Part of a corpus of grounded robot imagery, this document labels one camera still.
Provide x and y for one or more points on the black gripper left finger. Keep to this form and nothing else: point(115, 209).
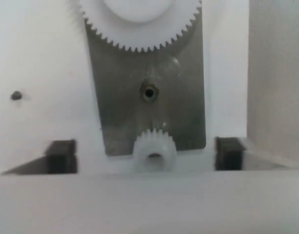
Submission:
point(62, 158)

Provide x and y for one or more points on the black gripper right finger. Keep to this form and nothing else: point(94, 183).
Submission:
point(228, 156)

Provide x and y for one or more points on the white small gear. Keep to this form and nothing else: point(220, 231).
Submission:
point(144, 148)

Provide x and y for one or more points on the white large gear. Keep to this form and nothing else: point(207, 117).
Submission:
point(139, 31)

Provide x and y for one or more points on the white task board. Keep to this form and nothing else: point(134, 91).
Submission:
point(42, 73)

